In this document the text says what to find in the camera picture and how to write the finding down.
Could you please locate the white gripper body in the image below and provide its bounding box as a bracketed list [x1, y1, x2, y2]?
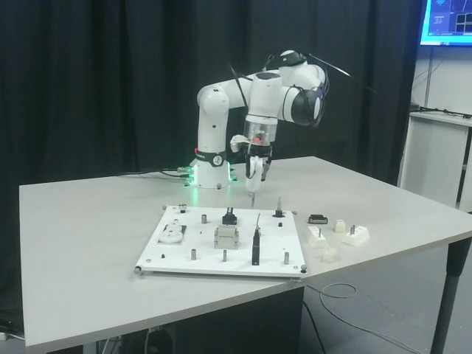
[244, 156, 262, 193]

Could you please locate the white peg holder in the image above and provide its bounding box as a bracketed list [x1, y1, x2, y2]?
[341, 223, 371, 246]
[308, 225, 330, 249]

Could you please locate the black D-SUB socket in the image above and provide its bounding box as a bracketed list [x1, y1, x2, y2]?
[222, 206, 239, 226]

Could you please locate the black USB plug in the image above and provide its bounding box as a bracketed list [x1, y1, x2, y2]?
[251, 212, 262, 267]

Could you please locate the white large gear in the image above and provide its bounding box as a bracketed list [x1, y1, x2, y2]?
[159, 229, 183, 245]

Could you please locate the white task board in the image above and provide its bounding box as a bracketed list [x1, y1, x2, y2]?
[134, 204, 309, 277]

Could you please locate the black curtain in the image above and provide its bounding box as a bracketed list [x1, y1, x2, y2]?
[0, 0, 420, 333]

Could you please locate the white cabinet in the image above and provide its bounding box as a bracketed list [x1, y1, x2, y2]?
[398, 108, 472, 213]

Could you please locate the black table leg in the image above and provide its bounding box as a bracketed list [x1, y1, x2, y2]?
[430, 235, 466, 354]

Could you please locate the blue screen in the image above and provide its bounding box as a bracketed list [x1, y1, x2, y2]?
[420, 0, 472, 47]

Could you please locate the black base cable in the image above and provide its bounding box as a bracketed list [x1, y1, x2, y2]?
[127, 167, 195, 182]

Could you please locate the grey floor cable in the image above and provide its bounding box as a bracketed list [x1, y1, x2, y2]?
[319, 282, 438, 354]

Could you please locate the long thin cable tie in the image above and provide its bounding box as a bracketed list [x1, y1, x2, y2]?
[308, 52, 378, 94]

